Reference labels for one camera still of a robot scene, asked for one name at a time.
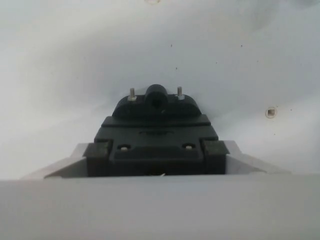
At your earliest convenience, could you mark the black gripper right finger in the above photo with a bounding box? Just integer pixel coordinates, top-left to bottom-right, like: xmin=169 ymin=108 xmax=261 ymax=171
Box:
xmin=201 ymin=139 xmax=294 ymax=176

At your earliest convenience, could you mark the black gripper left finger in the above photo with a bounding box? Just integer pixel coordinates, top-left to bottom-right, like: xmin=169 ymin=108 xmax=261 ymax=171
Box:
xmin=21 ymin=139 xmax=113 ymax=179

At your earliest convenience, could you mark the white task board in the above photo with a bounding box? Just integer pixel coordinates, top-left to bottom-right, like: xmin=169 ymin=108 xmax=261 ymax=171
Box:
xmin=0 ymin=0 xmax=320 ymax=181

